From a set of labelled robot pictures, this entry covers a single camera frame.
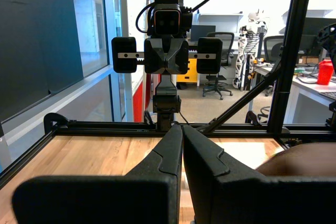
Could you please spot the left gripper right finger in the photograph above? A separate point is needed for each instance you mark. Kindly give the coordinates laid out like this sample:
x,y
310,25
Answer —
x,y
262,203

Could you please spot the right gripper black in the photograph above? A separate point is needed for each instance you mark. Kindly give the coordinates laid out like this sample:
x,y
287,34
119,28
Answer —
x,y
124,66

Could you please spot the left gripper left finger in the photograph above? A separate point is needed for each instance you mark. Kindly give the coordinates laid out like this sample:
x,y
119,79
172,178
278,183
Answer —
x,y
105,200

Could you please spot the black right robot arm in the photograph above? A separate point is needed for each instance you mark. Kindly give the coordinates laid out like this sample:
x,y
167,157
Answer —
x,y
166,103

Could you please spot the person's hand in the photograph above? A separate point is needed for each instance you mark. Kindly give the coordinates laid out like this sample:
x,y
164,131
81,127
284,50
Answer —
x,y
302,161

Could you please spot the yellow cabinet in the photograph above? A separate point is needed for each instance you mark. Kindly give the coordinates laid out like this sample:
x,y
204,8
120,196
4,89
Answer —
x,y
193,77

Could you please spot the black computer monitor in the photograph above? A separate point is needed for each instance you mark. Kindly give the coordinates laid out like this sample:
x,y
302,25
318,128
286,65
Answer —
x,y
315,28
203,32

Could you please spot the red panel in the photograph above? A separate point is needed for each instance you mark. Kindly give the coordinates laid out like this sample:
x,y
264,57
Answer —
x,y
137,103

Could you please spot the black office chair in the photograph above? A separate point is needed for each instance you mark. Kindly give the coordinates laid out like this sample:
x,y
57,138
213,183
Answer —
x,y
228,48
271,48

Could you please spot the white lattice robot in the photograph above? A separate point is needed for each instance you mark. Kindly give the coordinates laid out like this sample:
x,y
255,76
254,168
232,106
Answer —
x,y
242,51

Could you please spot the white desk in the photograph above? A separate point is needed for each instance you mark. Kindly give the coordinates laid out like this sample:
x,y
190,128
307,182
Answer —
x,y
307,95

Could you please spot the black keyboard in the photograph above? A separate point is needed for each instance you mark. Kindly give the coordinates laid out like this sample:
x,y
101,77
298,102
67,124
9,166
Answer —
x,y
328,95

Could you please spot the red container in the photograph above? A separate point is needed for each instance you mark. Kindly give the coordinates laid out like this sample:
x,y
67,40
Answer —
x,y
325,73

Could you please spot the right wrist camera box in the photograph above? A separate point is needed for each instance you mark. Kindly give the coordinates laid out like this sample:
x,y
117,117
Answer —
x,y
167,23

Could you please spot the black metal frame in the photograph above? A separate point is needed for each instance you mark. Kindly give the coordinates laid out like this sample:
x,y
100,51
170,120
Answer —
x,y
291,51

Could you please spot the large dark wall panel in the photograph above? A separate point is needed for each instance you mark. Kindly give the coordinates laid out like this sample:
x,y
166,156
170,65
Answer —
x,y
39,37

